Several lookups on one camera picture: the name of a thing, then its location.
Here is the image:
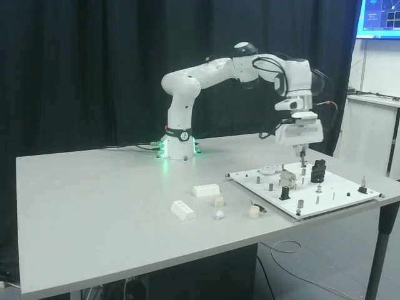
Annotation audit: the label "white square-hole peg holder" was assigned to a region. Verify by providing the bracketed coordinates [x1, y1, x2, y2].
[170, 199, 198, 222]

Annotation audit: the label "black D-SUB plug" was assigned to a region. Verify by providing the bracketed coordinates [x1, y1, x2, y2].
[310, 159, 327, 184]

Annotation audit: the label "white round-hole peg holder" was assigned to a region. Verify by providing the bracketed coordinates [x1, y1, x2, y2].
[192, 184, 223, 199]

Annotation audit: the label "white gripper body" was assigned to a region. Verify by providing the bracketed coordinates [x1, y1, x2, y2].
[274, 119, 324, 147]

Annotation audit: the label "blue screen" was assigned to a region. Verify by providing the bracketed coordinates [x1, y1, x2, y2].
[356, 0, 400, 41]

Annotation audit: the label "black base cables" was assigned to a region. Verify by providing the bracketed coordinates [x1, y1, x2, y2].
[102, 141, 164, 153]

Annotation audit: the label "black curtain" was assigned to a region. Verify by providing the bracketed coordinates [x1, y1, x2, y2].
[0, 0, 365, 276]

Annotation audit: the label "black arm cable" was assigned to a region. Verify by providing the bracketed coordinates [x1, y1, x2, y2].
[252, 55, 290, 98]

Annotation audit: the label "grey floor cable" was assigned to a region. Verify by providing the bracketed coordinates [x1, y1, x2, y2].
[269, 239, 370, 298]

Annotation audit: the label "black table leg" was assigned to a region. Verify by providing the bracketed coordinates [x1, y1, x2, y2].
[364, 202, 395, 300]

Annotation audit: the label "black floor cable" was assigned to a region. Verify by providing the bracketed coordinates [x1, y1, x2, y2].
[255, 257, 367, 300]

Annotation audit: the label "white task board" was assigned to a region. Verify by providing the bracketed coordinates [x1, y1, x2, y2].
[225, 160, 386, 223]

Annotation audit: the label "white cabinet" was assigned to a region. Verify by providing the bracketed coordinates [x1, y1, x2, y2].
[338, 92, 400, 181]

